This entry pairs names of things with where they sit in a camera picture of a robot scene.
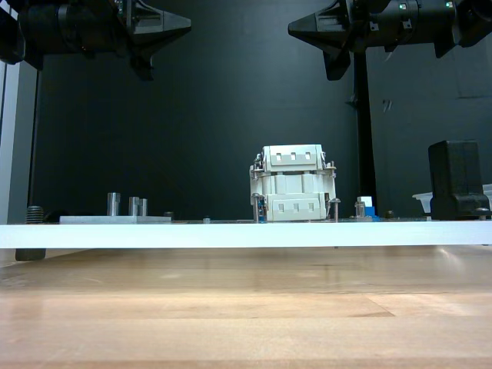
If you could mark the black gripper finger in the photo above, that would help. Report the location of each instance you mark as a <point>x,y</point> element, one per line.
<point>319,28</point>
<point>161,27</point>

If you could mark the grey HAN10E connector insert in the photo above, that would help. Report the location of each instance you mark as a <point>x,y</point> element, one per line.
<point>292,157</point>

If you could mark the black connector housing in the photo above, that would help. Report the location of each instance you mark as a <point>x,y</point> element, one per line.
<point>453,173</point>

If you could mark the grey connector socket with standoffs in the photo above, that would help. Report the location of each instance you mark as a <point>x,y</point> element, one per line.
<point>296,207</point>

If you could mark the small blue and white connector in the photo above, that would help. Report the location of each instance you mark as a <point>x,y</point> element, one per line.
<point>367,211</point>

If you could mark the white taskboard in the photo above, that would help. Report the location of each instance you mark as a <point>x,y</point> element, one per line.
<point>230,234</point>

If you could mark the black board screw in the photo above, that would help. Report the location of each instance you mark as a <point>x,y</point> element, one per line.
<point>391,214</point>
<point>168,214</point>

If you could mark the grey metal plate with posts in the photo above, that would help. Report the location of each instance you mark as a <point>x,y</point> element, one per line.
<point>115,220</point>

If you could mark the black threaded leg screw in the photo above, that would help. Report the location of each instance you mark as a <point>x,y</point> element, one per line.
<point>34,215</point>

